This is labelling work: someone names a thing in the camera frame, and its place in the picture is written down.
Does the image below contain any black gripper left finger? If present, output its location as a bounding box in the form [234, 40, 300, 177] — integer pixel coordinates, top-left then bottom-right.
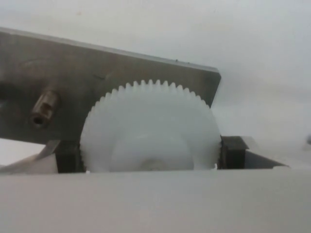
[0, 139, 85, 174]

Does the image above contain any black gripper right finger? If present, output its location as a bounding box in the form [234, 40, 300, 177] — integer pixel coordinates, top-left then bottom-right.
[219, 135, 291, 170]

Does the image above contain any white large gear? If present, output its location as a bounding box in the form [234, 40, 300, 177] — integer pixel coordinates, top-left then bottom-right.
[79, 79, 223, 173]

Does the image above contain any white task board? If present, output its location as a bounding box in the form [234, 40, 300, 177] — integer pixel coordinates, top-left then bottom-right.
[0, 0, 311, 174]

